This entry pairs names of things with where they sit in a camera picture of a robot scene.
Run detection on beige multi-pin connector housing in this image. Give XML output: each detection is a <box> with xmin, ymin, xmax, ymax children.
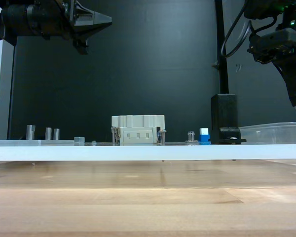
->
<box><xmin>111</xmin><ymin>114</ymin><xmax>166</xmax><ymax>145</ymax></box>

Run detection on clear plastic tub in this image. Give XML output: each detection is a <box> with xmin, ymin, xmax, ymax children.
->
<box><xmin>238</xmin><ymin>122</ymin><xmax>296</xmax><ymax>145</ymax></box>

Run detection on silver housing screw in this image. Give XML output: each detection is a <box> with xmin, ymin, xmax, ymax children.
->
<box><xmin>111</xmin><ymin>125</ymin><xmax>120</xmax><ymax>145</ymax></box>
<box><xmin>157</xmin><ymin>128</ymin><xmax>167</xmax><ymax>145</ymax></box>

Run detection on small blue holder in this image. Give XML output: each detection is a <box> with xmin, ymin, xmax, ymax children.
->
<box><xmin>198</xmin><ymin>134</ymin><xmax>213</xmax><ymax>145</ymax></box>

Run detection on grey metal plate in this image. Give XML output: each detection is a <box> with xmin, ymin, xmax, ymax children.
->
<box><xmin>0</xmin><ymin>139</ymin><xmax>74</xmax><ymax>147</ymax></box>

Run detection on white mounting board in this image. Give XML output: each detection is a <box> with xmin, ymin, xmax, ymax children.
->
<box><xmin>0</xmin><ymin>144</ymin><xmax>296</xmax><ymax>162</ymax></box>

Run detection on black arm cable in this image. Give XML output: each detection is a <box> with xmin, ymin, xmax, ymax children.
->
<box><xmin>221</xmin><ymin>0</ymin><xmax>254</xmax><ymax>59</ymax></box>

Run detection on black vertical post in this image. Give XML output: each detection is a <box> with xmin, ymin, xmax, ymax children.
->
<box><xmin>213</xmin><ymin>0</ymin><xmax>229</xmax><ymax>95</ymax></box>

